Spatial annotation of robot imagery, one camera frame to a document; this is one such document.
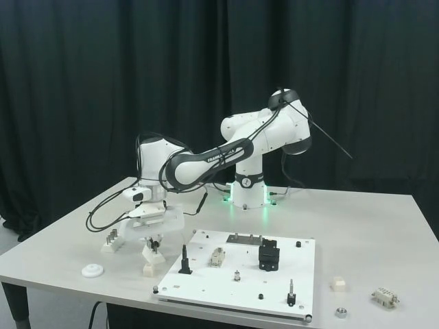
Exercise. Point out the metal bolt on black base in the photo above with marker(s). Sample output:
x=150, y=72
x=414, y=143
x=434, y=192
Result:
x=291, y=293

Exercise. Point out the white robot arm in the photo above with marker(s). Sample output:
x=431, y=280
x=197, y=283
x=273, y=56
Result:
x=247, y=171

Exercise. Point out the beige connector on board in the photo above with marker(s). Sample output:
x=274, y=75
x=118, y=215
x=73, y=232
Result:
x=215, y=257

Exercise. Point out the metal square peg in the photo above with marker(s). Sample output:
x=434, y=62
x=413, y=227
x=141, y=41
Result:
x=155, y=247

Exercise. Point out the metal BNC plug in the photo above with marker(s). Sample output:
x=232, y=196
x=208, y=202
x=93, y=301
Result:
x=236, y=276

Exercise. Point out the grey table leg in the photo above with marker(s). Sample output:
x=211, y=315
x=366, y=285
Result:
x=13, y=305

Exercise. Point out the metal hex nut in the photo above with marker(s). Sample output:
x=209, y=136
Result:
x=339, y=312

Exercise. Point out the cream plastic block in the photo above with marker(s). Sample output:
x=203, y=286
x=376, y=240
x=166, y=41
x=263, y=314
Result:
x=148, y=270
x=337, y=284

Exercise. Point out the white task board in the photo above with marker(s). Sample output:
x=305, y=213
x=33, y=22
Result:
x=240, y=274

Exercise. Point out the black upright plug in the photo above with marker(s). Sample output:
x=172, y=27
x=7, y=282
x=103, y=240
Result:
x=185, y=262

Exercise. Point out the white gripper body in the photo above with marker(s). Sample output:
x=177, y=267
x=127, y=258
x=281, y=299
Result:
x=161, y=226

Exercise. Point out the beige multi-pin connector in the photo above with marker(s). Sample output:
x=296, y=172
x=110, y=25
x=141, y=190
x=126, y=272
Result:
x=385, y=296

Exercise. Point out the black curtain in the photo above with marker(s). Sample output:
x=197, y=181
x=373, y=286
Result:
x=103, y=68

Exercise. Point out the white square peg holder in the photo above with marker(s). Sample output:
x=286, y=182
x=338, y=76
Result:
x=153, y=257

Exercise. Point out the white round peg holder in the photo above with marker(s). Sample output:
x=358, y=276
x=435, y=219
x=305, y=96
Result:
x=111, y=246

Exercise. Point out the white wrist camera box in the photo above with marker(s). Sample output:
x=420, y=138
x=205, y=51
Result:
x=137, y=194

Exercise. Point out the white large gear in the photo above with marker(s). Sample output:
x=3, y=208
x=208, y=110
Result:
x=92, y=270

